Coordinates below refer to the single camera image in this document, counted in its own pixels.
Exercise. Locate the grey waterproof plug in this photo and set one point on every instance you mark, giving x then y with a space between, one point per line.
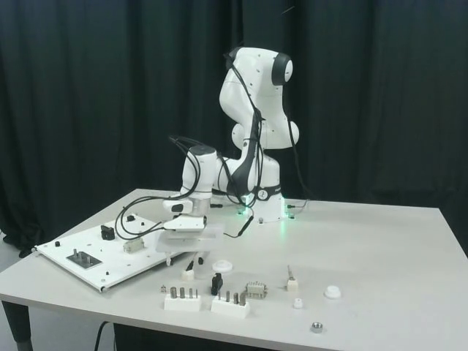
256 289

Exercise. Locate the white small gear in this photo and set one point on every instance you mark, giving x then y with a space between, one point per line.
297 303

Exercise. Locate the black D-SUB plug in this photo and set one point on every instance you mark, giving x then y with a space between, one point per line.
216 285

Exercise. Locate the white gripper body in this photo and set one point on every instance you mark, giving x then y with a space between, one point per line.
192 241

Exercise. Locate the white large gear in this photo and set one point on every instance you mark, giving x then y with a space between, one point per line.
223 265

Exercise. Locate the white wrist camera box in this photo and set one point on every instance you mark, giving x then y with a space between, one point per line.
177 205

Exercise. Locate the small white plug holder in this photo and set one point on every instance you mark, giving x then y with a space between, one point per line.
292 285
186 275

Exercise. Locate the white medium gear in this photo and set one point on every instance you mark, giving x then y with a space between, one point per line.
332 292

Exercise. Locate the thin metal plug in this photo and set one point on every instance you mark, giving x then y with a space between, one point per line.
289 272

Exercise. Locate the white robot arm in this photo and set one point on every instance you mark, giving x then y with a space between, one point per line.
263 120

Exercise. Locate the flat white mounting plate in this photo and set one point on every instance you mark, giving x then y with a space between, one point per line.
184 223

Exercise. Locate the black curtain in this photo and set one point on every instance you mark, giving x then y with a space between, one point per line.
73 91

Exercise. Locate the black table leg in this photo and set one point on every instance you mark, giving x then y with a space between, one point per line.
16 325

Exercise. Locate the white task board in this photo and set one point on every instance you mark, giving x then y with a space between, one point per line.
91 259

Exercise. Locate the pale grey table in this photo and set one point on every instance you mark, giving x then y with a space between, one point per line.
347 263

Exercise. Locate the white peg holder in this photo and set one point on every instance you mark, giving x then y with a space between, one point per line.
230 308
182 303

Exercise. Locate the metal hex nut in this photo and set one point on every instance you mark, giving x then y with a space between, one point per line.
316 327

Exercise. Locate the black USB plug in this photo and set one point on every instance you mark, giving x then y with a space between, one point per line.
189 265

